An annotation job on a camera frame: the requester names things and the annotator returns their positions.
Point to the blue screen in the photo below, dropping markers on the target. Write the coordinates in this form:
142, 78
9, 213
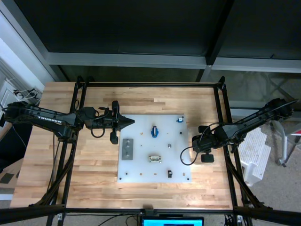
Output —
171, 222

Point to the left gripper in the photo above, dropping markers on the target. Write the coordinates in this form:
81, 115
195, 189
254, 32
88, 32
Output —
115, 122

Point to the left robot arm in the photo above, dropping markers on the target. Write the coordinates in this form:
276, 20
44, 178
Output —
47, 116

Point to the white task board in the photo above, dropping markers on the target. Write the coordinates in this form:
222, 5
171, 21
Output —
141, 169

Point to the white plastic step stool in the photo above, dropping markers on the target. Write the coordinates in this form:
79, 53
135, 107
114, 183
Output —
254, 155

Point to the grey metal base plate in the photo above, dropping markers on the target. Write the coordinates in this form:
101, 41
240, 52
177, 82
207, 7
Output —
124, 150

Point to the beige many-pin connector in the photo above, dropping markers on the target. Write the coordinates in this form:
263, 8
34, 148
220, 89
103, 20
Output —
155, 159

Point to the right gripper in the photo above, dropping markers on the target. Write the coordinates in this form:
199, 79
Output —
202, 143

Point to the black block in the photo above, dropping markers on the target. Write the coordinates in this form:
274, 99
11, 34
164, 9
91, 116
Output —
169, 173

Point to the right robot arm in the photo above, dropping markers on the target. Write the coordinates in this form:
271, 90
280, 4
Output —
258, 115

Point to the small black camera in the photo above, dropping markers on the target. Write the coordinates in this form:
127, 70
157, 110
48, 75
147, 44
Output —
148, 210

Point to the black frame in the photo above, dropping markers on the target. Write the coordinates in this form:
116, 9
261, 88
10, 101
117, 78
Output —
105, 210

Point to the large blue socket block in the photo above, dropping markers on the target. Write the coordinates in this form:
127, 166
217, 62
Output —
154, 131

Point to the small blue socket block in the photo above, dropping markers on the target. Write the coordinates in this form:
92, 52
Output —
179, 119

